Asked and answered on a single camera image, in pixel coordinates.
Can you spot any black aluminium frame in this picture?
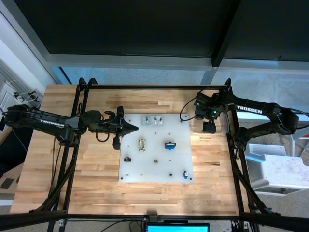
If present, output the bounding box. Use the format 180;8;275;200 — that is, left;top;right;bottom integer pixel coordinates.
0;77;309;232

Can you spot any white side table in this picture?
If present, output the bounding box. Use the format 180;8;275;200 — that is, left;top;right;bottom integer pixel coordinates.
245;142;309;196

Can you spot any black table-level camera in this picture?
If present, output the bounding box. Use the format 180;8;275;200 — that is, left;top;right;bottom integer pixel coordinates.
147;210;162;223

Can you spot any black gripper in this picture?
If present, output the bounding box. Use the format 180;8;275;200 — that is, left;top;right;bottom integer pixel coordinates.
103;106;139;150
202;120;217;134

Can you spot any aluminium plate with posts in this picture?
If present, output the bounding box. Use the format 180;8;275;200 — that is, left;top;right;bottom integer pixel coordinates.
141;115;164;127

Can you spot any white board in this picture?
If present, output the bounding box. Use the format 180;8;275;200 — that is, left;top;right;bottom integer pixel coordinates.
118;113;195;183

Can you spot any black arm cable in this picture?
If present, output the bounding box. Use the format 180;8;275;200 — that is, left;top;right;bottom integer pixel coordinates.
95;110;116;143
180;99;199;121

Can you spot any screen with blue edge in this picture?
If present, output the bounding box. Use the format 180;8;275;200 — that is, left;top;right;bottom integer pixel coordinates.
144;222;210;232

